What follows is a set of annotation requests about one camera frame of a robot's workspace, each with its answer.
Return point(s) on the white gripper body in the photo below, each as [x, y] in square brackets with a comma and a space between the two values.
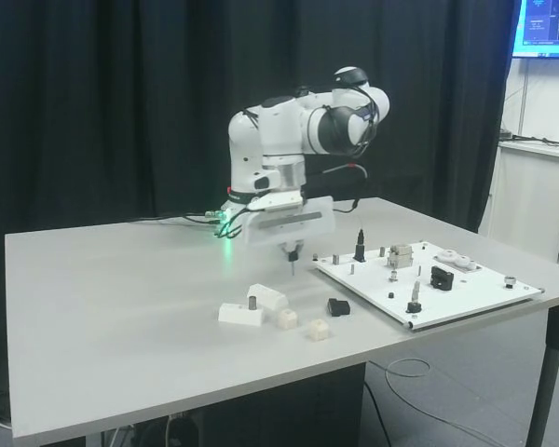
[289, 223]

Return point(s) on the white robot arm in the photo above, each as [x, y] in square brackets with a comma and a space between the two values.
[279, 135]

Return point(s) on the white sloped peg holder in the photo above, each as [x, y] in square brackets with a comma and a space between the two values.
[235, 314]
[272, 295]

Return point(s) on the thick metal round peg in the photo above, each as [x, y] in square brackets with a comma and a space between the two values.
[252, 302]

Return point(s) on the black plug on round base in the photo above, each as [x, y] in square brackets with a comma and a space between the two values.
[442, 279]

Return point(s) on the white mounting plate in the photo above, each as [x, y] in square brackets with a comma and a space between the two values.
[275, 201]

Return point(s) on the small white cube holder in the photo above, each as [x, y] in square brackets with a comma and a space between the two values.
[317, 331]
[288, 318]

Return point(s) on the small black plug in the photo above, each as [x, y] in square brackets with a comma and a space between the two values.
[339, 307]

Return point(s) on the metal BNC plug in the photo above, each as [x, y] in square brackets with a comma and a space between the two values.
[393, 277]

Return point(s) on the beige multi-pin connector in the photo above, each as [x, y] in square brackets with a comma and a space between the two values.
[399, 256]

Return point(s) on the metal plug on black base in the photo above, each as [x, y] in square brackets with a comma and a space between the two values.
[414, 305]

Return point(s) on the white large gear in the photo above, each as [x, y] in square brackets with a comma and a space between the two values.
[447, 255]

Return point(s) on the black under-table cabinet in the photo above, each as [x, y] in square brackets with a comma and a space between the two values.
[284, 410]

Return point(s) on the white medium gear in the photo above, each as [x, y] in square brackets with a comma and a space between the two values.
[461, 261]

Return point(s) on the white small gear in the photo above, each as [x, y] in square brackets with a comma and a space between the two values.
[472, 266]

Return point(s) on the white task board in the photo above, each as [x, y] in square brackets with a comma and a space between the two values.
[470, 293]

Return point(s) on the black curtain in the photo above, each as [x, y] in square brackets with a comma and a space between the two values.
[98, 93]

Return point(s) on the white cabinet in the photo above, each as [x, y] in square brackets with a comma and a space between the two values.
[531, 200]

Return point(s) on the dark grey table leg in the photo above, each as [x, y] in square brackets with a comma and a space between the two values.
[547, 372]

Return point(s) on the blue screen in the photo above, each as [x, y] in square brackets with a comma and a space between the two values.
[547, 25]

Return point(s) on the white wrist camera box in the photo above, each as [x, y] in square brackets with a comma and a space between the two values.
[264, 181]

